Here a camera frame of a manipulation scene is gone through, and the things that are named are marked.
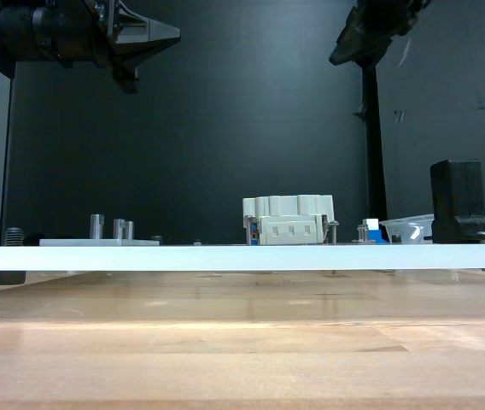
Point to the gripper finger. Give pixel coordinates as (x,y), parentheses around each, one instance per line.
(366,49)
(133,53)
(351,34)
(157,33)

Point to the white taskboard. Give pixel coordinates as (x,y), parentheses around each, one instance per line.
(225,258)

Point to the black socket housing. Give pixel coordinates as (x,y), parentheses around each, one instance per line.
(458,200)

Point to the clear plastic tub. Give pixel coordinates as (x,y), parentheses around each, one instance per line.
(389,228)

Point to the small blue white connector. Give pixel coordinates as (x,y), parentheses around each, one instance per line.
(375,232)

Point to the beige connector housing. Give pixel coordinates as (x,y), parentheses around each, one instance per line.
(289,218)

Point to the grey metal plate with pegs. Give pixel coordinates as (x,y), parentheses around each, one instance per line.
(97,242)

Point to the black rubber foot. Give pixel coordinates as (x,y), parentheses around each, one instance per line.
(9,277)

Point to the black wall post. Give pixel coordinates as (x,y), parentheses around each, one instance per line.
(374,171)

